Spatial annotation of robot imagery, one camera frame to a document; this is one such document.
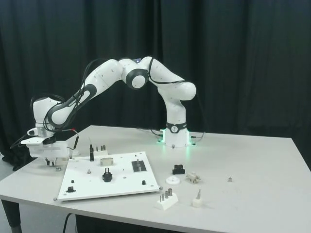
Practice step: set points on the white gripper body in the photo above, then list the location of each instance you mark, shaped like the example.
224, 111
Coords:
48, 150

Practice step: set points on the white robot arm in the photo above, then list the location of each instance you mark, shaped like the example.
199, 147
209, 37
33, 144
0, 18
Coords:
109, 70

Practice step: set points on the white large gear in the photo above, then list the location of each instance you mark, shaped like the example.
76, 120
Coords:
173, 180

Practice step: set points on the flat white mounting plate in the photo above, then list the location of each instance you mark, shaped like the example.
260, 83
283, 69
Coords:
31, 141

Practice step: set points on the thin black rod red tag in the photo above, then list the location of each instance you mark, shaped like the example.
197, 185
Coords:
76, 142

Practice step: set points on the black upright plug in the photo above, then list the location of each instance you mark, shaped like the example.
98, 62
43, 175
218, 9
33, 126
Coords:
91, 154

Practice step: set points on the white square peg holder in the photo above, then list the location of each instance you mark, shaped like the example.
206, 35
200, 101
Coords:
100, 153

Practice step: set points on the white task board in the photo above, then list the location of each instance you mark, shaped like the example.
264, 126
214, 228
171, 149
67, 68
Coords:
97, 187

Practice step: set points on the black table leg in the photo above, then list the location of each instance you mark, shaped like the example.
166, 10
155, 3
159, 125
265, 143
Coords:
11, 216

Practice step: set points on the black cabinet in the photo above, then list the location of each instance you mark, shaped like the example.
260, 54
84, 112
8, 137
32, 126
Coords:
109, 225

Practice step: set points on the medium metal round peg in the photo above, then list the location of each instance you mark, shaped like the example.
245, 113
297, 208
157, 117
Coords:
167, 194

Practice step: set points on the white round peg holder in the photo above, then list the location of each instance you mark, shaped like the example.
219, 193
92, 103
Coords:
166, 202

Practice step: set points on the thick metal round peg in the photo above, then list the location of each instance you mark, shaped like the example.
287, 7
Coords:
171, 192

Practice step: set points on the black D-SUB plug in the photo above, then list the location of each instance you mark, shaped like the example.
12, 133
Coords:
177, 169

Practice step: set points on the beige waterproof plug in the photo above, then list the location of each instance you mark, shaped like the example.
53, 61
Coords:
193, 178

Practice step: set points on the grey USB plug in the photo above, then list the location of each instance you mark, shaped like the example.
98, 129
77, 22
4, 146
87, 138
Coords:
198, 193

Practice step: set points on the white USB plug holder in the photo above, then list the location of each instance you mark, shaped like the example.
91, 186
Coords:
196, 202

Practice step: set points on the black curtain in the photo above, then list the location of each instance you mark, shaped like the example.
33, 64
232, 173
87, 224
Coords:
243, 60

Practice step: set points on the small white wrist camera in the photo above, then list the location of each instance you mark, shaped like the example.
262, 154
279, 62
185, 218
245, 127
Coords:
32, 132

